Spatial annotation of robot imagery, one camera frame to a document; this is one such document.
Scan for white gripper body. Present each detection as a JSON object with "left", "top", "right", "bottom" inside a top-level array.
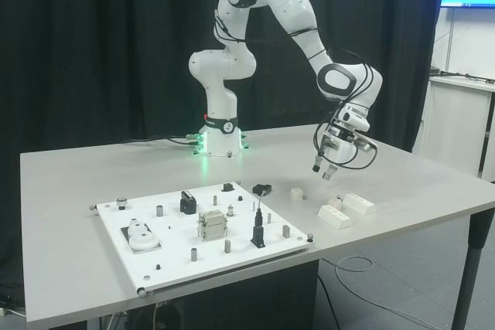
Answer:
[{"left": 322, "top": 132, "right": 379, "bottom": 165}]

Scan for long white holder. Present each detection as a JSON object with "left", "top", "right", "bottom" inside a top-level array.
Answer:
[
  {"left": 317, "top": 204, "right": 353, "bottom": 230},
  {"left": 343, "top": 192, "right": 377, "bottom": 216}
]

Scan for metal waterproof plug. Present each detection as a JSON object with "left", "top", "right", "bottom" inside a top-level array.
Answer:
[{"left": 197, "top": 209, "right": 227, "bottom": 239}]

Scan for black D-SUB plug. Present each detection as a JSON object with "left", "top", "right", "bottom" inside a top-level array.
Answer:
[{"left": 179, "top": 189, "right": 199, "bottom": 216}]

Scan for white task board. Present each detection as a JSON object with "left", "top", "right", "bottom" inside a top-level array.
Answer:
[{"left": 87, "top": 179, "right": 317, "bottom": 297}]

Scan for black table leg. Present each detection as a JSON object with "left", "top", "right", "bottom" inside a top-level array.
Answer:
[{"left": 450, "top": 212, "right": 490, "bottom": 330}]

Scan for white large gear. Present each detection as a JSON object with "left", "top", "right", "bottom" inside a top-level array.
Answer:
[{"left": 129, "top": 232, "right": 159, "bottom": 251}]

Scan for white medium gear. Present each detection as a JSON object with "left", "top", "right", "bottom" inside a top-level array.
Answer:
[{"left": 128, "top": 223, "right": 150, "bottom": 239}]

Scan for black curtain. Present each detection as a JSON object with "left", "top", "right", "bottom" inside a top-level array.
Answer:
[{"left": 0, "top": 0, "right": 452, "bottom": 202}]

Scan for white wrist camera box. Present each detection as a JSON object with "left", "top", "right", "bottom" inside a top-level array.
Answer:
[{"left": 340, "top": 107, "right": 371, "bottom": 132}]

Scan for black USB plug with cable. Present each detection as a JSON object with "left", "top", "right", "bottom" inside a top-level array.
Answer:
[{"left": 251, "top": 182, "right": 273, "bottom": 239}]

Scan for black floor cable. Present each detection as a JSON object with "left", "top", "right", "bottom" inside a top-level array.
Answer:
[{"left": 323, "top": 255, "right": 469, "bottom": 321}]

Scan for black cables at robot foot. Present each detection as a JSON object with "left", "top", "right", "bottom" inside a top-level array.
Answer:
[{"left": 167, "top": 134, "right": 204, "bottom": 149}]

